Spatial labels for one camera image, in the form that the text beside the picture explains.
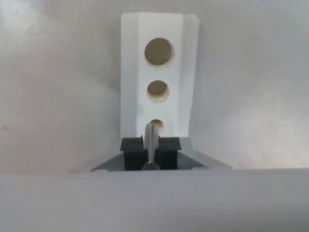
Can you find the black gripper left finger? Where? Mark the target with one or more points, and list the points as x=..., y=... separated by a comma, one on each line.
x=132, y=154

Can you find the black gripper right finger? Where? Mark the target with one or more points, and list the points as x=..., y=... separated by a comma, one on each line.
x=169, y=154

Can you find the metal round peg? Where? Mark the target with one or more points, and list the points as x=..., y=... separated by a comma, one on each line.
x=150, y=145

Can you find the white peg holder with holes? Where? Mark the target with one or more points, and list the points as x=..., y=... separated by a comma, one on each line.
x=158, y=72

